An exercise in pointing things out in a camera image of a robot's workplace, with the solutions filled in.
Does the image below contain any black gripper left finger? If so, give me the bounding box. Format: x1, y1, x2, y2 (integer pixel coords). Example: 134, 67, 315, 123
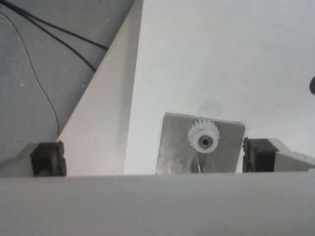
0, 140, 68, 178

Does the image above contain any white task board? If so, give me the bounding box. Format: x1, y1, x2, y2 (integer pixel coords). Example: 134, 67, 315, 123
124, 0, 315, 176

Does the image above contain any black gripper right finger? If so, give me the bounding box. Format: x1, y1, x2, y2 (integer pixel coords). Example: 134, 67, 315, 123
242, 137, 315, 174

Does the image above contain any white small gear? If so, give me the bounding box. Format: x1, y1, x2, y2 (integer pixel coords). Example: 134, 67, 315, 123
187, 118, 221, 153

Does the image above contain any thin pale floor wire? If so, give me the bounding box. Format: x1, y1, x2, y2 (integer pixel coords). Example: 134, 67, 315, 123
0, 12, 60, 138

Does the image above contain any black floor cable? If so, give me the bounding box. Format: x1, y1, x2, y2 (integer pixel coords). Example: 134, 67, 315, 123
23, 13, 97, 72
0, 0, 109, 50

